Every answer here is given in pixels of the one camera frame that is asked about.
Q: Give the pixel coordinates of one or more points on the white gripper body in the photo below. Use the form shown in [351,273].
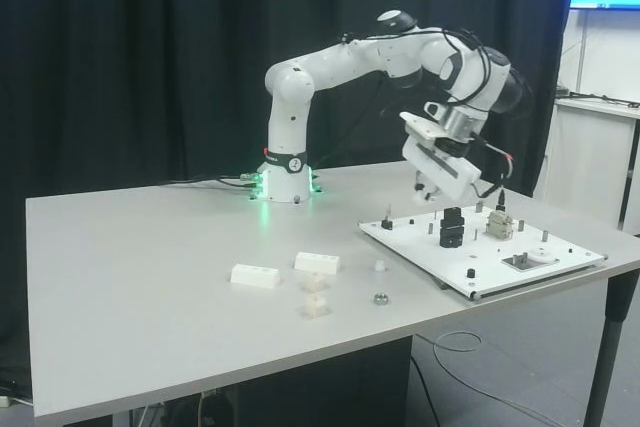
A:
[445,169]

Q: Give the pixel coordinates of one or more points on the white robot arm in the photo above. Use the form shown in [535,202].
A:
[325,62]

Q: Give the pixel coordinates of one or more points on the white small gear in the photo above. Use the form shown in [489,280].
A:
[379,265]

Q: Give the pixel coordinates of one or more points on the white large gear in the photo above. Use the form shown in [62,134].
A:
[544,254]

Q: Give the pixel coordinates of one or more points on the black plug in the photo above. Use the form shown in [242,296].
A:
[451,229]

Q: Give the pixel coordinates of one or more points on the beige connector block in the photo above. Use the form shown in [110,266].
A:
[501,226]

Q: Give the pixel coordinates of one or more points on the white task board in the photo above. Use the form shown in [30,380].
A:
[480,262]

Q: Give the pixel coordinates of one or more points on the metal hex nut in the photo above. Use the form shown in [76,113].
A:
[380,299]

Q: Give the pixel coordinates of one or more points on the white holder with holes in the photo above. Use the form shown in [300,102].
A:
[255,275]
[317,263]

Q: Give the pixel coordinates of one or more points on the small beige holder block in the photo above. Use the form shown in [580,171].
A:
[315,307]
[313,282]

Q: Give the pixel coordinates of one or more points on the white cabinet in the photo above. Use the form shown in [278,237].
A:
[595,162]

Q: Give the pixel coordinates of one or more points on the black table leg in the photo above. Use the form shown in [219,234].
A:
[607,337]

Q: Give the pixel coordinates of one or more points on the black curtain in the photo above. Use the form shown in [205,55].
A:
[150,47]

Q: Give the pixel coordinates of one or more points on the white power strip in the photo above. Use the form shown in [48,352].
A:
[5,401]

